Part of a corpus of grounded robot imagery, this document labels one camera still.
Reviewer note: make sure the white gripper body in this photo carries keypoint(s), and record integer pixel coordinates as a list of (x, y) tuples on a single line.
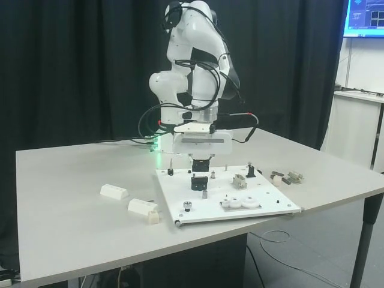
[(201, 147)]

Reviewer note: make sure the black D-SUB plug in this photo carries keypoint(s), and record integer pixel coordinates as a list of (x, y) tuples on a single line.
[(201, 166)]

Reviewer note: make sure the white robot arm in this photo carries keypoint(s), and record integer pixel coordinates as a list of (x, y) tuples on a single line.
[(180, 45)]

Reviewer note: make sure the thin metal bolt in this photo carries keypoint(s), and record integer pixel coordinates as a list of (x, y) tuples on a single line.
[(171, 164)]

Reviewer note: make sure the black round knob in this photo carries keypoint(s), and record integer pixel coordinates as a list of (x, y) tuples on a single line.
[(170, 172)]

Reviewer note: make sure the grey waterproof plug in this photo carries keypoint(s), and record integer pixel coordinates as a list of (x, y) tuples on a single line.
[(238, 181)]

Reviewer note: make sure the metal round peg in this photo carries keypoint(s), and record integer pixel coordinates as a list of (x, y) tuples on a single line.
[(204, 194)]

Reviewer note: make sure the black upright plug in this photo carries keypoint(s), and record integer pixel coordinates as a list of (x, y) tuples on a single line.
[(250, 171)]

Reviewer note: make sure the white small gear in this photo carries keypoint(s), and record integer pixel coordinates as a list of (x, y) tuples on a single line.
[(226, 198)]

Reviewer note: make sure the metal BNC plug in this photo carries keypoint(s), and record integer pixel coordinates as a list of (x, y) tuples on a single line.
[(187, 205)]

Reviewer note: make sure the white medium gear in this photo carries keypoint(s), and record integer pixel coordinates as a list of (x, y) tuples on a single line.
[(232, 204)]

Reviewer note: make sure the white large gear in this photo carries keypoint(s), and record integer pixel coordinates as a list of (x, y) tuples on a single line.
[(251, 203)]

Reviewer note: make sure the white task board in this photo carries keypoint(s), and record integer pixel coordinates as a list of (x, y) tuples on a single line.
[(264, 198)]

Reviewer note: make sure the small white plug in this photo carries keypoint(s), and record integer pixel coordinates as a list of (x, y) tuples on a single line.
[(276, 179)]

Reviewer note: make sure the long white peg holder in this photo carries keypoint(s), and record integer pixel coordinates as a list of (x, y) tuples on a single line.
[(114, 192), (141, 206)]

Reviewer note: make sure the small dark grey part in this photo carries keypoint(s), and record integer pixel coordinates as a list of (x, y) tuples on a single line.
[(286, 180)]

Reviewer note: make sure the beige connector part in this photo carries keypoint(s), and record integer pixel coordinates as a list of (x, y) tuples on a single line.
[(295, 176)]

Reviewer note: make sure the white cabinet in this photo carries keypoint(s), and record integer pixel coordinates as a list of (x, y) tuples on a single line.
[(354, 129)]

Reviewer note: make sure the black curtains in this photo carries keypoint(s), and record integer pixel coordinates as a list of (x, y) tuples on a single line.
[(60, 75)]

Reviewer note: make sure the black table leg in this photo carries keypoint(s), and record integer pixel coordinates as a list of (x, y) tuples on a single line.
[(364, 240)]

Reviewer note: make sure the blue screen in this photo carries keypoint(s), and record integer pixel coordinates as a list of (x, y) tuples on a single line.
[(364, 18)]

